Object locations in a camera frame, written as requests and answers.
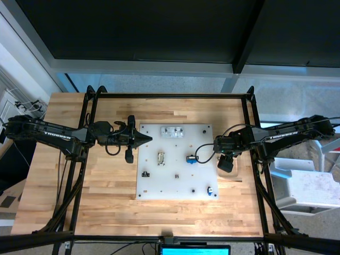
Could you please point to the white plastic step stool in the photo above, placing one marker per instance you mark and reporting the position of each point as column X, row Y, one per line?
column 313, row 188

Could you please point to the blue connector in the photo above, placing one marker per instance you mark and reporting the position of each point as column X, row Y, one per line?
column 191, row 160

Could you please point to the black aluminium frame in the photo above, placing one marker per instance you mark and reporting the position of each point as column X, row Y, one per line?
column 170, row 95

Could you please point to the clear plastic tub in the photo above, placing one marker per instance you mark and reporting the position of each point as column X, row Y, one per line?
column 228, row 176

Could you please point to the black floor case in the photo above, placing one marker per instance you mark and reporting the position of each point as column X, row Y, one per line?
column 13, row 170

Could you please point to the flat brown cardboard box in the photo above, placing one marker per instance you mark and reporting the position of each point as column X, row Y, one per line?
column 18, row 191

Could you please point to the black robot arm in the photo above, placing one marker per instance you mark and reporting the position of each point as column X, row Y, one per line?
column 57, row 135
column 287, row 136

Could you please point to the blue laptop screen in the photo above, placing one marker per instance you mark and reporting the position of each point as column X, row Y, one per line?
column 194, row 251

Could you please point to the grey rectangular connector housing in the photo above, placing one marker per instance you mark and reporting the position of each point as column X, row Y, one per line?
column 161, row 159

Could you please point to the blue and white plug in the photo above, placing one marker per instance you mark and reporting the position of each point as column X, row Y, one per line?
column 210, row 191

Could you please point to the aluminium clamp block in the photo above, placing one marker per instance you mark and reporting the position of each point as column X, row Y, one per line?
column 171, row 135

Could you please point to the white tube frame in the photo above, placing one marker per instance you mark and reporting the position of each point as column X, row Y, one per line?
column 320, row 156

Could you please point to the white plastic board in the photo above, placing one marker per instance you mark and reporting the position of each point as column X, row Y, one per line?
column 159, row 186

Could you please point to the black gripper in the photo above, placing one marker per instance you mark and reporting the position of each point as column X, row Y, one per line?
column 225, row 164
column 131, row 138

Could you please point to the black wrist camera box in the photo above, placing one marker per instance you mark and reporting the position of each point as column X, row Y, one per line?
column 219, row 144

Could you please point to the small black clamp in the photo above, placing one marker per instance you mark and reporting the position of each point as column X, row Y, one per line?
column 146, row 174

